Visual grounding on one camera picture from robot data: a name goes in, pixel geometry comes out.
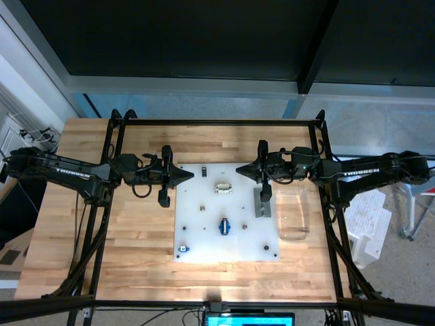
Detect black metal table frame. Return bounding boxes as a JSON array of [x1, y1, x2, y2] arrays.
[[0, 107, 435, 326]]

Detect clear plastic tub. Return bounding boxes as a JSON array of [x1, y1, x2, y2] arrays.
[[275, 188, 311, 242]]

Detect grey metal partition frame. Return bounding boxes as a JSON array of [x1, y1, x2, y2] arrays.
[[0, 0, 435, 103]]

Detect brown cardboard box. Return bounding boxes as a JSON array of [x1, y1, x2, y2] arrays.
[[0, 227, 35, 272]]

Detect blue round base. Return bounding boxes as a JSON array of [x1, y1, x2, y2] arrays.
[[217, 218, 232, 237]]

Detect grey pin holder block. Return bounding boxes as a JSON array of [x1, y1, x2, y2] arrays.
[[254, 187, 272, 219]]

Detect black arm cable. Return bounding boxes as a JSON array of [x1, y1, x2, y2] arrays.
[[130, 179, 153, 199]]

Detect black partition post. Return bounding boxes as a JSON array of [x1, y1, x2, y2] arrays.
[[297, 0, 341, 95]]

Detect grey metal stand legs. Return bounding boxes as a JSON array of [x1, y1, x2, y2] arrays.
[[397, 183, 435, 242]]

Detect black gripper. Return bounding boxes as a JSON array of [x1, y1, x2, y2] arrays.
[[236, 140, 290, 204], [149, 145, 195, 208]]

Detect white taskboard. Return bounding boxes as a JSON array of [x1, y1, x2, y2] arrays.
[[173, 162, 281, 263]]

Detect white foam packaging block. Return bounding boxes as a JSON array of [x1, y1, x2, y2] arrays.
[[343, 189, 389, 270]]

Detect blue laptop screen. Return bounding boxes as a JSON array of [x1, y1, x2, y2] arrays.
[[203, 312, 296, 326]]

